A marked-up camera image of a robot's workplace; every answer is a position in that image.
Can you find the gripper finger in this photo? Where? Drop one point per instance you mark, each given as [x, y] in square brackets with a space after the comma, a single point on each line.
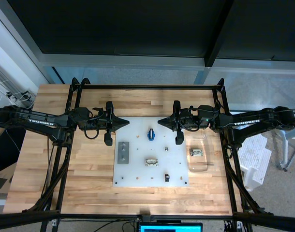
[118, 120]
[169, 125]
[118, 125]
[168, 120]

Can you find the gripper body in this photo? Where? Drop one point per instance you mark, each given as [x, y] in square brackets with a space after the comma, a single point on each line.
[109, 107]
[178, 106]

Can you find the beige HAN10E connector insert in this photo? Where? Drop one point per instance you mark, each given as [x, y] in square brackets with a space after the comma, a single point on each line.
[196, 152]

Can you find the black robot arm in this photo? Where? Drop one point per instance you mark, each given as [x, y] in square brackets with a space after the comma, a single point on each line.
[246, 122]
[41, 120]

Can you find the beige connector hub socket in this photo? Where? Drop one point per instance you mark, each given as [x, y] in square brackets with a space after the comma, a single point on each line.
[151, 162]

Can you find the black connector housing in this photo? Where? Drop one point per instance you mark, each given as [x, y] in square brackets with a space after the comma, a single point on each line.
[166, 178]

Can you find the blue clamp with silver bar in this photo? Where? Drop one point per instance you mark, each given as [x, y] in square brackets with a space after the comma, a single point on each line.
[152, 138]

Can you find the grey metal block with pegs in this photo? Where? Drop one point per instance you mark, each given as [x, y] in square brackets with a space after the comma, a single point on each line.
[119, 154]

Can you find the clear plastic tub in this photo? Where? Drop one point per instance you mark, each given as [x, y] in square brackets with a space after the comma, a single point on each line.
[198, 166]

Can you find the white mounting board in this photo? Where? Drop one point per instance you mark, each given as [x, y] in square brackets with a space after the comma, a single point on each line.
[137, 174]

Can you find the white foam block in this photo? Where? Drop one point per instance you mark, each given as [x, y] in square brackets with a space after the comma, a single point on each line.
[254, 157]

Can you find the laptop screen blue edge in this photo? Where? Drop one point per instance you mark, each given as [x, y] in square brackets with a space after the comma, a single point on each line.
[169, 228]

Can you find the grey metal stand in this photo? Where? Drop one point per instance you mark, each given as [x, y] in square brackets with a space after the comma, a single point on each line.
[285, 149]

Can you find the cardboard box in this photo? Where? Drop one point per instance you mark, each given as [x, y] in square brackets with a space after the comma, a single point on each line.
[9, 174]

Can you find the black aluminium frame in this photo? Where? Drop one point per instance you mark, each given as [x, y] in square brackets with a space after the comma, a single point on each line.
[147, 86]

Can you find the black table camera mount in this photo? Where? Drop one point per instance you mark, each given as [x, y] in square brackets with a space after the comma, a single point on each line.
[147, 218]

